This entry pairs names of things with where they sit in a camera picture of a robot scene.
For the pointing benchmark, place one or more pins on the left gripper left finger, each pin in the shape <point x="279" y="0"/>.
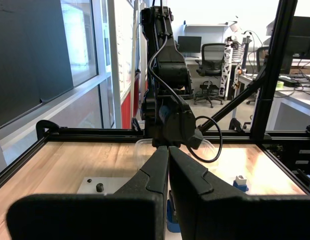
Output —
<point x="94" y="220"/>

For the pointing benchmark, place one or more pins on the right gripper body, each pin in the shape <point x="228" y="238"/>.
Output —
<point x="174" y="125"/>

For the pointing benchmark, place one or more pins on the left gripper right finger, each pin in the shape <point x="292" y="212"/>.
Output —
<point x="244" y="220"/>

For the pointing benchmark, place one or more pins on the black threaded stud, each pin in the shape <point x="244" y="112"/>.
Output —
<point x="100" y="187"/>

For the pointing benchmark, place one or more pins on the white socket on blue base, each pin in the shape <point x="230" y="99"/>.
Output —
<point x="240" y="187"/>

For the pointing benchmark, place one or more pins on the white board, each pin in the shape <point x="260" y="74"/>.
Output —
<point x="112" y="185"/>

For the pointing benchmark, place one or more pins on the clear plastic tub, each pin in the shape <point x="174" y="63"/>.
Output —
<point x="142" y="155"/>

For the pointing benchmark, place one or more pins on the red cabinet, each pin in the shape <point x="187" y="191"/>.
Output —
<point x="126" y="110"/>

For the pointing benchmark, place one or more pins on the blue holder with black cap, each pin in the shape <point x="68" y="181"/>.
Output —
<point x="173" y="225"/>

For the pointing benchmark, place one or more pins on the white lattice robot stand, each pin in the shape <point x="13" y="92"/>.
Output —
<point x="225" y="72"/>

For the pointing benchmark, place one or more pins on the black office chair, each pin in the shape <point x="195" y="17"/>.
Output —
<point x="213" y="55"/>

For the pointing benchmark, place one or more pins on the small black monitor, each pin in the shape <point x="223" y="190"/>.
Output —
<point x="191" y="44"/>

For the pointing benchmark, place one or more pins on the yellow-green tape roll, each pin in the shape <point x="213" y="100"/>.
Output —
<point x="280" y="85"/>

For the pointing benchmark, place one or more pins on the white desk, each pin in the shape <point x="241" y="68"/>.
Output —
<point x="294" y="100"/>

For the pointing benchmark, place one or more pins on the large black monitor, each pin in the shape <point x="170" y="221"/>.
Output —
<point x="304" y="35"/>

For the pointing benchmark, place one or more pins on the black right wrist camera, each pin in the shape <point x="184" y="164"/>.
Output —
<point x="196" y="140"/>

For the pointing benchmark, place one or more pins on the black aluminium frame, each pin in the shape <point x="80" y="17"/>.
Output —
<point x="94" y="133"/>

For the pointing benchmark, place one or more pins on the white enclosure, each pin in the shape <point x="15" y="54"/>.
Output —
<point x="207" y="31"/>

